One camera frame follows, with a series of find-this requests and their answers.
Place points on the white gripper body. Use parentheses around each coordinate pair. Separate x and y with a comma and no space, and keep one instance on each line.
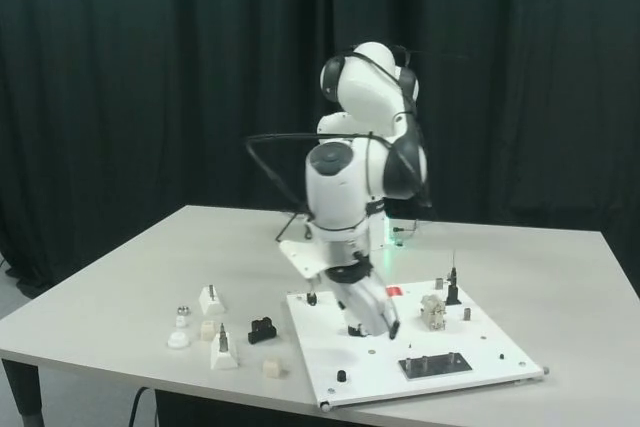
(365,307)

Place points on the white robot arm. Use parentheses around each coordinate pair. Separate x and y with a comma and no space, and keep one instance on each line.
(335,197)

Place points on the white medium gear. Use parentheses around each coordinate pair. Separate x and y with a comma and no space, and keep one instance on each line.
(180,341)

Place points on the white task board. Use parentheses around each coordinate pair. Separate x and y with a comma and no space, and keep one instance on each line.
(380,372)

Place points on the black D-SUB plug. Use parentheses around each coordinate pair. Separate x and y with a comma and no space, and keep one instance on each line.
(260,332)

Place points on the cream cube-shaped plug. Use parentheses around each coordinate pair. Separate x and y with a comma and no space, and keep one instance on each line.
(208,331)
(274,368)

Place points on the thick metal peg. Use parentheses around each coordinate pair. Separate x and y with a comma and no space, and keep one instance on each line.
(223,342)

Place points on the white peg holder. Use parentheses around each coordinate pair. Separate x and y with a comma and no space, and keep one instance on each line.
(224,358)
(212,304)

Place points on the metal nut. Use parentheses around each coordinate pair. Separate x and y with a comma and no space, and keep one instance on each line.
(183,311)

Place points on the black curtain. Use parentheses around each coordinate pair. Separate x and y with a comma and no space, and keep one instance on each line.
(150,72)

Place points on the black table leg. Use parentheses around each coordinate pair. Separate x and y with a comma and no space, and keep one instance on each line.
(20,392)

